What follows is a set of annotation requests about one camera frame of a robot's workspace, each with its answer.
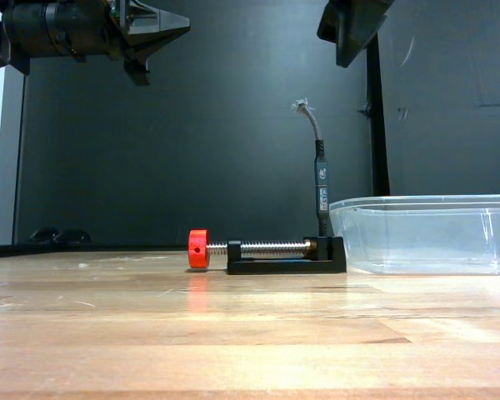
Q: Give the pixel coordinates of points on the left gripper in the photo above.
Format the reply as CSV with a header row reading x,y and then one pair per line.
x,y
139,16

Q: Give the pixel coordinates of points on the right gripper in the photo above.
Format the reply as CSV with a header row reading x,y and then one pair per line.
x,y
337,10

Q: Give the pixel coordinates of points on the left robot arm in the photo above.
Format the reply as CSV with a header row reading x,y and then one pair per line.
x,y
46,29

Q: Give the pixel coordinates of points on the clear plastic container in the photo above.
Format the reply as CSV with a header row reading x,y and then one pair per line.
x,y
425,241

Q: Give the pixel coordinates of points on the black clamp with red knob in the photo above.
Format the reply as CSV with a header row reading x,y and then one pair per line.
x,y
283,262

